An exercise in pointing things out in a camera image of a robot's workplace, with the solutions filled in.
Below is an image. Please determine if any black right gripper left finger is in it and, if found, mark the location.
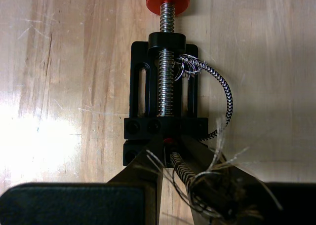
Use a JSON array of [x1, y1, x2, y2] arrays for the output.
[[0, 133, 164, 225]]

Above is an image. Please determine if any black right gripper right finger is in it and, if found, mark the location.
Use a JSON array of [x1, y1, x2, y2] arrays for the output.
[[180, 135, 316, 225]]

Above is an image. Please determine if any black vise with red knob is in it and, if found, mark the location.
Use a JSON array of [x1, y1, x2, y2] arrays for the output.
[[122, 0, 209, 167]]

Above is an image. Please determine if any red RCA receptacle braided cable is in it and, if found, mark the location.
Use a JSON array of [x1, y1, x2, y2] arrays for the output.
[[174, 53, 234, 143]]

